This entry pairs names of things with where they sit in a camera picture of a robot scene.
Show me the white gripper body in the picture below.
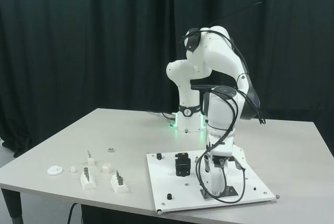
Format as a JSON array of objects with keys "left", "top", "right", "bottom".
[{"left": 207, "top": 166, "right": 227, "bottom": 195}]

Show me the white large gear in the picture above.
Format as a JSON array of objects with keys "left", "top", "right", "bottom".
[{"left": 46, "top": 165, "right": 63, "bottom": 176}]

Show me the black D-SUB plug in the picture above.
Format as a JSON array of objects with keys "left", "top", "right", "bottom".
[{"left": 174, "top": 152, "right": 193, "bottom": 178}]

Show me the white task board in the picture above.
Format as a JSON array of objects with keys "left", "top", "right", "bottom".
[{"left": 146, "top": 149, "right": 277, "bottom": 213}]

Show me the white square peg holder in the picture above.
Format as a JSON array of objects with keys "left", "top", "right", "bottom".
[{"left": 109, "top": 176, "right": 129, "bottom": 194}]

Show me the black box under table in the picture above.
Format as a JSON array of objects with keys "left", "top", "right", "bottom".
[{"left": 80, "top": 204, "right": 183, "bottom": 224}]

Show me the white round peg holder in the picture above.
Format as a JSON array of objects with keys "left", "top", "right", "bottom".
[{"left": 79, "top": 173, "right": 96, "bottom": 190}]

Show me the black curtain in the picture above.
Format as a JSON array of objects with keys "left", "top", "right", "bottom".
[{"left": 0, "top": 0, "right": 334, "bottom": 154}]

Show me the grey table leg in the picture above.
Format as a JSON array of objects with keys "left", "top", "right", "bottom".
[{"left": 1, "top": 188, "right": 21, "bottom": 224}]

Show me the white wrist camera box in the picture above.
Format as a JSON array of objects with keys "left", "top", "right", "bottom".
[{"left": 232, "top": 153, "right": 246, "bottom": 170}]

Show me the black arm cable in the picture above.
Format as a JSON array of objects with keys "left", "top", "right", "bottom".
[{"left": 180, "top": 27, "right": 267, "bottom": 125}]

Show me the black floor cable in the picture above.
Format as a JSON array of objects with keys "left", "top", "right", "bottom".
[{"left": 68, "top": 203, "right": 79, "bottom": 224}]

